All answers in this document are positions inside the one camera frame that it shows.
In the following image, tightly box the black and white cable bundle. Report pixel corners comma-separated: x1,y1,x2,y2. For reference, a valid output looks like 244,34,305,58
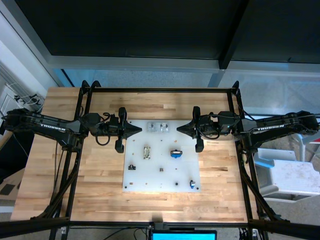
13,93,42,106

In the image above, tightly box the white plastic bin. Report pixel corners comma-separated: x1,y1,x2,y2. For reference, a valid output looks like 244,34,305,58
258,159,320,203

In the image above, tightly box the pale blue plastic container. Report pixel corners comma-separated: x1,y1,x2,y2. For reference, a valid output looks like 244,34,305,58
254,147,297,173

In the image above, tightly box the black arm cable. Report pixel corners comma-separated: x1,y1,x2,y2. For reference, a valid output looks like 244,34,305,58
198,123,217,140
95,112,112,147

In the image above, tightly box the laptop with blue screen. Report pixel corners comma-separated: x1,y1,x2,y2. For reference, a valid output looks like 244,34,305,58
149,229,218,240

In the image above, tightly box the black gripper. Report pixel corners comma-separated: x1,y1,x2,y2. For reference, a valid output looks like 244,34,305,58
107,107,143,154
176,106,212,154

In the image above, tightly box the black upright post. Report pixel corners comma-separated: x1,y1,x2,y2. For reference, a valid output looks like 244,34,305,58
218,0,251,71

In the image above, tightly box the white mounting board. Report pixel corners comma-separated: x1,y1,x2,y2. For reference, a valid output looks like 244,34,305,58
121,119,202,193

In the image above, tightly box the brown cardboard box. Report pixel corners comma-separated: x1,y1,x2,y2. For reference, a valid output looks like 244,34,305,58
0,167,26,201

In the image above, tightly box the black table frame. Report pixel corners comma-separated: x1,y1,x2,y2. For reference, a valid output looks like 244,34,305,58
0,79,320,240

